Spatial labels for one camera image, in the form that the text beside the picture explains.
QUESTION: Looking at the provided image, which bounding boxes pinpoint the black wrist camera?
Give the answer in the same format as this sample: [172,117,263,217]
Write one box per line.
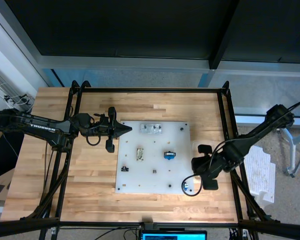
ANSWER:
[191,156,207,176]

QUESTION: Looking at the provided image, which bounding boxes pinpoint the grey multi-pin connector housing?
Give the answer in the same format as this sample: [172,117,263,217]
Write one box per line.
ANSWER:
[135,147,145,162]

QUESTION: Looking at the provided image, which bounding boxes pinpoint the brown cardboard box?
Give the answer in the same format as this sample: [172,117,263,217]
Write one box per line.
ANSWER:
[0,167,16,201]

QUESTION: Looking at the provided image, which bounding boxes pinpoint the grey metal stand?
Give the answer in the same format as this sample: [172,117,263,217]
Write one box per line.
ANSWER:
[277,124,300,179]

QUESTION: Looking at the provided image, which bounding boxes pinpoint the black table-level camera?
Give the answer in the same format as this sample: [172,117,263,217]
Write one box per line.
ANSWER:
[139,217,158,230]

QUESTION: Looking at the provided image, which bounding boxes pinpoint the white task board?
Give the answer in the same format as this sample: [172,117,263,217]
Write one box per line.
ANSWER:
[114,120,196,195]

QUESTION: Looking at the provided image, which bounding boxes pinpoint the laptop screen with blue edge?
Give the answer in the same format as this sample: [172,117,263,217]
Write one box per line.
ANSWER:
[139,230,208,240]

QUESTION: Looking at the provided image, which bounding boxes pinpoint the white foam block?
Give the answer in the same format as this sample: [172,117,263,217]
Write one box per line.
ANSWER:
[243,144,277,207]

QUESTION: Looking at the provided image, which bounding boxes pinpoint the black aluminium frame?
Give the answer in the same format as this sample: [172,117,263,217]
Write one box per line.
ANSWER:
[0,79,300,240]

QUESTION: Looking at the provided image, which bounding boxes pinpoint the aluminium block with pegs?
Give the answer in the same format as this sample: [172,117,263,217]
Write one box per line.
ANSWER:
[139,122,163,135]

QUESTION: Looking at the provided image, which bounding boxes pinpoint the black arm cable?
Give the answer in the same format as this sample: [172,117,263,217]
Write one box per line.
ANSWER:
[85,113,103,147]
[181,99,300,197]

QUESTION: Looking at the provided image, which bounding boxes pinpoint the black vertical post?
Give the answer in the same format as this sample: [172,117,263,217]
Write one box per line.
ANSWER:
[208,0,241,70]

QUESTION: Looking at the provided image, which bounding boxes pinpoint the power strip with cables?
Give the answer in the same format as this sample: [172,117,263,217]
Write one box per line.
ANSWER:
[2,94,36,111]

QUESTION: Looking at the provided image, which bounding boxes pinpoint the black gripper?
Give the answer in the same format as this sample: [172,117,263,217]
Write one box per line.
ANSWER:
[93,106,133,154]
[198,144,224,191]

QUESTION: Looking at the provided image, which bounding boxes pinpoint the blue and black connector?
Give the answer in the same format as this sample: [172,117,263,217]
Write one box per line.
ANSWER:
[162,150,176,161]

